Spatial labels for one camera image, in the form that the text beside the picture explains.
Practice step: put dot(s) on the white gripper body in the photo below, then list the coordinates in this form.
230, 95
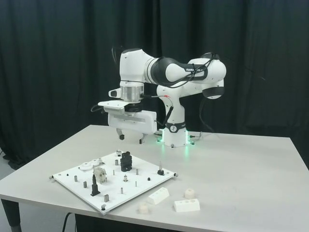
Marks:
144, 122

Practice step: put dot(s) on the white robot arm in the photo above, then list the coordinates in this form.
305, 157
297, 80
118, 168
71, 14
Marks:
212, 72

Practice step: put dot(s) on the black USB plug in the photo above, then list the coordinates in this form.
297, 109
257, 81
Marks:
94, 189

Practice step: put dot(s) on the metal bolt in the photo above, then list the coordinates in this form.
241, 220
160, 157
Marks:
118, 152

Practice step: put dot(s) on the dark metal round peg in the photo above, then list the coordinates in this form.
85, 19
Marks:
116, 161

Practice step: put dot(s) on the black D-SUB plug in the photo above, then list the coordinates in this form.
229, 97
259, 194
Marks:
126, 162

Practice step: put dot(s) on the white small gear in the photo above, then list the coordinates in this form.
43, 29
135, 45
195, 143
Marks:
99, 160

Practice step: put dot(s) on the black waterproof plug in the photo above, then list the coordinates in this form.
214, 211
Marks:
160, 172

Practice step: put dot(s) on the white medium gear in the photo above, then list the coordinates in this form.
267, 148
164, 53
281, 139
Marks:
94, 163

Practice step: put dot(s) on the metal BNC plug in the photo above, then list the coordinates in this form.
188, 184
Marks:
125, 178

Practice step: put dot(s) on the white large gear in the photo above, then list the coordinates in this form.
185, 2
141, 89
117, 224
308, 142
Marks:
86, 166

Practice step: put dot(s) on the white task board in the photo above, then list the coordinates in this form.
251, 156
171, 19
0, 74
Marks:
135, 191

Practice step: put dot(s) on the long white peg holder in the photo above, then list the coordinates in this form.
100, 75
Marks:
158, 196
186, 206

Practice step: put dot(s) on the large metal square peg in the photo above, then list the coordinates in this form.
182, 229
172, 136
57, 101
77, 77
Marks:
106, 198

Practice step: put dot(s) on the small white holder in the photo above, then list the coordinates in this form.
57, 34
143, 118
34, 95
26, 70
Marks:
143, 208
189, 193

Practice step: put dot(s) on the black curtain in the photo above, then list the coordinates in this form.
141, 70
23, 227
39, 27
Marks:
48, 60

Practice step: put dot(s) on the dark table leg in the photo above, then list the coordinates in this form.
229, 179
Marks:
12, 215

